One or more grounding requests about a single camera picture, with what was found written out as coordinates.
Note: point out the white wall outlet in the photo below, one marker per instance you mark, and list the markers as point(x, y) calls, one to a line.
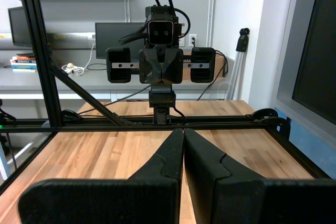
point(192, 40)

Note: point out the large dark wall panel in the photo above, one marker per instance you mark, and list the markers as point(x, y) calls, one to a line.
point(320, 51)

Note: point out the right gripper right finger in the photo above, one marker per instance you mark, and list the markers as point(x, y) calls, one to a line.
point(262, 203)

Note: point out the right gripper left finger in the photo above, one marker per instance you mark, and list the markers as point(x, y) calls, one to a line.
point(105, 203)

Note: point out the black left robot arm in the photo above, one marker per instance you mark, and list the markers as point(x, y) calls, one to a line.
point(162, 98)

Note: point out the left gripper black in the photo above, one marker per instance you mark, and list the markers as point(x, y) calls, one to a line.
point(118, 75)

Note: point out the grey and black tripod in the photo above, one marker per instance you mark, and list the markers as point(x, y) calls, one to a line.
point(242, 40)

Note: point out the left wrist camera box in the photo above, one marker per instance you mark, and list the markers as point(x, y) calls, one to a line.
point(160, 33)

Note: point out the grey desk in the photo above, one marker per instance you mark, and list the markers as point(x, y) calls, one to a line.
point(39, 79)

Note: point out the black computer monitor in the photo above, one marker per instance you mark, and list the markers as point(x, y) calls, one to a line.
point(19, 27)
point(115, 40)

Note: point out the stack of books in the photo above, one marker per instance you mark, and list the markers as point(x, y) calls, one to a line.
point(23, 64)

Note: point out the black metal frame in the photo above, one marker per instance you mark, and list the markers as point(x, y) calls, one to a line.
point(40, 51)

